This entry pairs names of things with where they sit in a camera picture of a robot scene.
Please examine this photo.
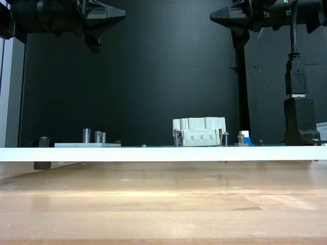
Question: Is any grey metal plate with pegs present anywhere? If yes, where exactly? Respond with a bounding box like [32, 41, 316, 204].
[54, 128, 121, 148]

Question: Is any white task board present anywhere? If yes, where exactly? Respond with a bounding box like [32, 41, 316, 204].
[0, 142, 327, 163]

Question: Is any black USB socket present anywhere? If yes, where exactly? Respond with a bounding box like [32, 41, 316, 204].
[279, 97, 322, 146]

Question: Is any beige multi-pin connector housing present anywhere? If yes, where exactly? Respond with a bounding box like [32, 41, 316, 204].
[172, 116, 229, 148]

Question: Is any clear plastic tub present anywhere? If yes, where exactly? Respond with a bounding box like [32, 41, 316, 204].
[316, 122, 327, 141]

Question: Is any black USB plug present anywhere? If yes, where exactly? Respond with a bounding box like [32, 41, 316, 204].
[285, 0, 307, 99]

